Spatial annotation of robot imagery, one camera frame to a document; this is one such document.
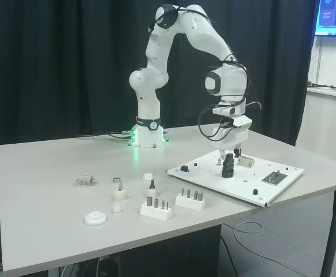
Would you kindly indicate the black curtain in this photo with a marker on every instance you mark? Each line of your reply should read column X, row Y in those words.
column 55, row 72

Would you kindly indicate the large metal round peg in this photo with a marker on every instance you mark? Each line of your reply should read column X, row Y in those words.
column 150, row 201

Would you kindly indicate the white round plug holder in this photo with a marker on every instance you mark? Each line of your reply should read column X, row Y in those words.
column 120, row 194
column 152, row 193

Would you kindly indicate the black D-SUB plug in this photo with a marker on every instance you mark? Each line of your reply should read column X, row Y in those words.
column 227, row 167

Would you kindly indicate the grey waterproof plug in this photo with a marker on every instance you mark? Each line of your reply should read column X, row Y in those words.
column 85, row 179

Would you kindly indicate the black Ethernet plug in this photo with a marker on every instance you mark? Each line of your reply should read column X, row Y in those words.
column 152, row 184

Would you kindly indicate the medium metal round peg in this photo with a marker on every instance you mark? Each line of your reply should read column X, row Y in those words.
column 156, row 202

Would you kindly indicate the metal bolt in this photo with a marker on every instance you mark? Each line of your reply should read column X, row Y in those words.
column 116, row 179

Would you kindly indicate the metal BNC plug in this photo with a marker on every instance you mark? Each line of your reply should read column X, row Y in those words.
column 120, row 186

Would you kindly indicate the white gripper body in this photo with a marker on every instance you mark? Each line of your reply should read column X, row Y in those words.
column 228, row 137

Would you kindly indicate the small metal square peg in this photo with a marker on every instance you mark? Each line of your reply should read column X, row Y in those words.
column 188, row 193

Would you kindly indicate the tiny metal square peg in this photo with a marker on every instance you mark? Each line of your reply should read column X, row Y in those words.
column 183, row 192

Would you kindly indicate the small metal round peg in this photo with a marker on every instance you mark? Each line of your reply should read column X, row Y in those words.
column 162, row 204

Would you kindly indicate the medium metal square peg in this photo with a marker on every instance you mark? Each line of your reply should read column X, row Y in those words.
column 195, row 195

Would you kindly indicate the white medium gear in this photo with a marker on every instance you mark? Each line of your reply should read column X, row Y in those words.
column 147, row 176

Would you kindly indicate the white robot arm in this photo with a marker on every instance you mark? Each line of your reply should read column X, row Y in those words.
column 156, row 57

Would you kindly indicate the white task board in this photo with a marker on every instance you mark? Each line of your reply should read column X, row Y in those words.
column 202, row 179

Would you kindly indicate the white large gear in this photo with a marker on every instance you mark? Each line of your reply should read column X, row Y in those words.
column 95, row 218

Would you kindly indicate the large metal square peg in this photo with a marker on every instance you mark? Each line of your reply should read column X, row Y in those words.
column 201, row 195

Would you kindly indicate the white cabinet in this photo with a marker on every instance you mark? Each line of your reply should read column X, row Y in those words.
column 324, row 127

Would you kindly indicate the white square peg holder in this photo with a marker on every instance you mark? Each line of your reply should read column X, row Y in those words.
column 189, row 203

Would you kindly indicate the white round peg holder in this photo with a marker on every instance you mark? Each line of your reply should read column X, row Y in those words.
column 155, row 214

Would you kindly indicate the white small gear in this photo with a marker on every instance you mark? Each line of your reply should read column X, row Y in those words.
column 116, row 208

